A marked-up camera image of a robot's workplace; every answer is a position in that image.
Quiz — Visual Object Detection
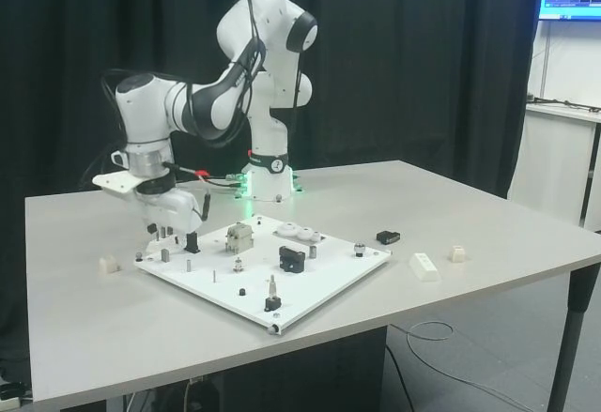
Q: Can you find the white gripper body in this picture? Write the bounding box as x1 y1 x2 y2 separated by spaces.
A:
135 188 201 240

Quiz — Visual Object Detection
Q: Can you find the white square peg holder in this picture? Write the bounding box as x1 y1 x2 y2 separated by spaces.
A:
408 252 442 284

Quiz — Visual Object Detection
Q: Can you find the beige connector block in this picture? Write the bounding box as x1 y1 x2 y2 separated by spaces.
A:
225 221 253 256

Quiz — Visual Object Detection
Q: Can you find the white task board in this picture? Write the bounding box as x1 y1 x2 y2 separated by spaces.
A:
133 214 393 338

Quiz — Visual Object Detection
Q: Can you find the black plug with pale stem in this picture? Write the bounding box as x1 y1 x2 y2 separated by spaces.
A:
263 274 284 314

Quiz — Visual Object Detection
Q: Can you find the black D-SUB plug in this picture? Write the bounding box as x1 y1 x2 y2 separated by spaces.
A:
278 244 307 276

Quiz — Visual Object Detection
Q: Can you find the black box under table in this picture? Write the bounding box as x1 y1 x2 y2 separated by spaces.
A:
123 322 389 412

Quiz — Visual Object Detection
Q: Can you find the black curtain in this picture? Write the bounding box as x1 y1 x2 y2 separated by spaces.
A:
0 0 551 385

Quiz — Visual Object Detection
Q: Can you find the black table leg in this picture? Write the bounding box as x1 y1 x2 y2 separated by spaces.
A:
547 261 591 412

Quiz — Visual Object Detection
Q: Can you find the black cable with red tags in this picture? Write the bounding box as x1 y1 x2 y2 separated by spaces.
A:
162 160 245 191

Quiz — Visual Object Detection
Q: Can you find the grey floor cable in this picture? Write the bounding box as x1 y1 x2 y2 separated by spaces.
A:
405 319 556 400

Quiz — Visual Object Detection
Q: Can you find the black cable on cabinet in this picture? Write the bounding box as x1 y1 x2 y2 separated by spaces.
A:
525 95 601 114

